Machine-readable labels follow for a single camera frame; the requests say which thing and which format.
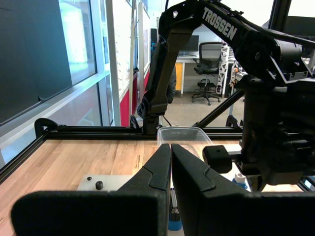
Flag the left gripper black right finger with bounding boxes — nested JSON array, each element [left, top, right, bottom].
[[171, 144, 315, 236]]

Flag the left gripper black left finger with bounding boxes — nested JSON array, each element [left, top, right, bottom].
[[11, 144, 172, 236]]

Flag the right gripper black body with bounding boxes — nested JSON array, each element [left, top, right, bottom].
[[203, 115, 315, 186]]

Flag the white plastic board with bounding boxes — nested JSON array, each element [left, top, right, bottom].
[[77, 159, 305, 236]]

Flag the clear plastic tub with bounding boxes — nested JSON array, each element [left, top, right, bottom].
[[157, 126, 214, 158]]

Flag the white lattice structure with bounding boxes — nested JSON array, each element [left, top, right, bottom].
[[217, 42, 230, 96]]

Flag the black office chair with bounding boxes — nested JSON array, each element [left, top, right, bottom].
[[191, 41, 223, 106]]

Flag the white desk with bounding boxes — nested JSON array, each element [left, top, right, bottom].
[[175, 55, 200, 94]]

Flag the black monitor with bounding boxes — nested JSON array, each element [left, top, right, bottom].
[[179, 34, 200, 56]]

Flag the blue D-sub connector mount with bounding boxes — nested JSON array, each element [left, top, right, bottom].
[[168, 188, 183, 232]]

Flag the black aluminium frame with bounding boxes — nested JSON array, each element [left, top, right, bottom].
[[0, 0, 292, 185]]

